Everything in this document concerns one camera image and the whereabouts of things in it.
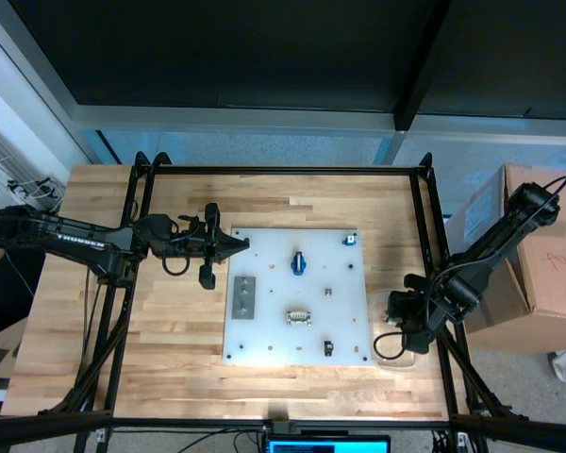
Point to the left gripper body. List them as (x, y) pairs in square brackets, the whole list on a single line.
[(211, 245)]

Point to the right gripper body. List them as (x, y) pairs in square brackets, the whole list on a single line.
[(412, 321)]

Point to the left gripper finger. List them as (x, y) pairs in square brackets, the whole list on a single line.
[(231, 239), (228, 250)]

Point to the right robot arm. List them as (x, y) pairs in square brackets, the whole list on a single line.
[(500, 240)]

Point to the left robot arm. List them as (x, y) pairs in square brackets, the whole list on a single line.
[(75, 238)]

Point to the clear plastic container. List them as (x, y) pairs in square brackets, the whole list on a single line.
[(379, 302)]

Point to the beige many-pin connector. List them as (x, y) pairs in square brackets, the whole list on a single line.
[(298, 317)]

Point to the white task board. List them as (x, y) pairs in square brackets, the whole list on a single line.
[(273, 255)]

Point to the grey steel plate with pegs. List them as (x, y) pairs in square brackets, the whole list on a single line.
[(244, 297)]

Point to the large blue socket block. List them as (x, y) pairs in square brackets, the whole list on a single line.
[(298, 264)]

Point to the black block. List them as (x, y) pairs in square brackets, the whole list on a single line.
[(328, 348)]

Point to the small blue socket block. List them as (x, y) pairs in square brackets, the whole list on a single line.
[(349, 240)]

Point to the cardboard box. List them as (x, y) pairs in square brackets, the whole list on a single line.
[(547, 283)]

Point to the blue screen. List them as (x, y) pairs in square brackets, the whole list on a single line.
[(325, 446)]

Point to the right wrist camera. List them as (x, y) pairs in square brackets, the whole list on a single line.
[(414, 281)]

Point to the black frame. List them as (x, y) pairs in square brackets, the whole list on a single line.
[(283, 171)]

